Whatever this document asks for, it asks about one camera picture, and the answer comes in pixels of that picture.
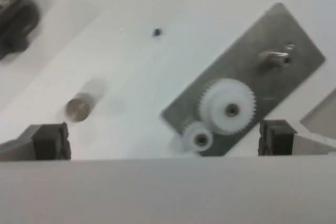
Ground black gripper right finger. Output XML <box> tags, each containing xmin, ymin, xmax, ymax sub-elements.
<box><xmin>258</xmin><ymin>119</ymin><xmax>336</xmax><ymax>157</ymax></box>

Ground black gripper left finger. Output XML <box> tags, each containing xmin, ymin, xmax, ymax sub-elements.
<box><xmin>0</xmin><ymin>121</ymin><xmax>72</xmax><ymax>162</ymax></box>

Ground white small gear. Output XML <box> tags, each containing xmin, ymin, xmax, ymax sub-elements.
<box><xmin>182</xmin><ymin>122</ymin><xmax>214</xmax><ymax>154</ymax></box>

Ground metal round peg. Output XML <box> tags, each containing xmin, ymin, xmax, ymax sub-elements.
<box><xmin>65</xmin><ymin>90</ymin><xmax>91</xmax><ymax>123</ymax></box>

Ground white task board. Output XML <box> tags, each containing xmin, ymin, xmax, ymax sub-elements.
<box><xmin>0</xmin><ymin>1</ymin><xmax>336</xmax><ymax>162</ymax></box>

